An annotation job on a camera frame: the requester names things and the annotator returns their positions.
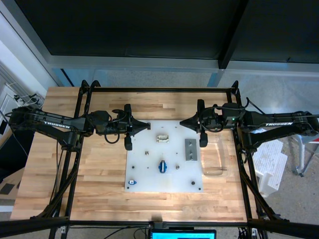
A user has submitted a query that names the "grey metal stand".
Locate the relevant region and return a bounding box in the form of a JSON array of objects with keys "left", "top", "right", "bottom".
[{"left": 290, "top": 135, "right": 319, "bottom": 178}]

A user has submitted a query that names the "white taskboard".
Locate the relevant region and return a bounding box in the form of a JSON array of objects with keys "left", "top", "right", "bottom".
[{"left": 124, "top": 120, "right": 204, "bottom": 194}]

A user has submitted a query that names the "black pillar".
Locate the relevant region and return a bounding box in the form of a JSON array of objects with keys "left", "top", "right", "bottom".
[{"left": 218, "top": 0, "right": 250, "bottom": 70}]

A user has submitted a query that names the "tangle of wires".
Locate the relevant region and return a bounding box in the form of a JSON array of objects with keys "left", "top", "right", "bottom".
[{"left": 13, "top": 93, "right": 45, "bottom": 107}]

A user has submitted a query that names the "black table-level camera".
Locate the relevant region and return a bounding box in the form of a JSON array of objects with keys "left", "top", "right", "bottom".
[{"left": 149, "top": 220, "right": 168, "bottom": 230}]

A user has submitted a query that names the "blue clamp mount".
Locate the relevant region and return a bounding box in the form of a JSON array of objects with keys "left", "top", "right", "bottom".
[{"left": 157, "top": 160, "right": 168, "bottom": 174}]

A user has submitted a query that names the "blue laptop screen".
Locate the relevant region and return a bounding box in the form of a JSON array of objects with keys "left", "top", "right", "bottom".
[{"left": 149, "top": 229, "right": 217, "bottom": 239}]

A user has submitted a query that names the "clear plastic tub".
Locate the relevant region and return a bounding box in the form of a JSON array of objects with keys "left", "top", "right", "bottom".
[{"left": 200, "top": 135, "right": 229, "bottom": 179}]

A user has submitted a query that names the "black cabinet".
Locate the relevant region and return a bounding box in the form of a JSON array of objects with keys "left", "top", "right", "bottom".
[{"left": 0, "top": 129, "right": 35, "bottom": 176}]

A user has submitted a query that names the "grey aluminium slotted block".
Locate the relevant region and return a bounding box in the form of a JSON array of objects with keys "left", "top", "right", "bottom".
[{"left": 184, "top": 138, "right": 198, "bottom": 162}]

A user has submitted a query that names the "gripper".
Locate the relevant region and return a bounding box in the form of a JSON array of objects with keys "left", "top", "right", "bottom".
[
  {"left": 109, "top": 104, "right": 152, "bottom": 151},
  {"left": 179, "top": 99, "right": 224, "bottom": 148}
]

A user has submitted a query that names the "white foam block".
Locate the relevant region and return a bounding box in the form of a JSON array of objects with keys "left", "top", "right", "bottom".
[{"left": 252, "top": 141, "right": 289, "bottom": 199}]

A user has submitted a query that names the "black aluminium frame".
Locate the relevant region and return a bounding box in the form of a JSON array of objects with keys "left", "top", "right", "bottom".
[{"left": 0, "top": 79, "right": 319, "bottom": 239}]

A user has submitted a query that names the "brown cardboard box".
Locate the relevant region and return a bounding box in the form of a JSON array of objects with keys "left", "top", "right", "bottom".
[{"left": 0, "top": 166, "right": 25, "bottom": 200}]

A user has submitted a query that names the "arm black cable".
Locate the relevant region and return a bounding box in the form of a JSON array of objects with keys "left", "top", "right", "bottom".
[
  {"left": 200, "top": 107, "right": 224, "bottom": 132},
  {"left": 104, "top": 133, "right": 121, "bottom": 144}
]

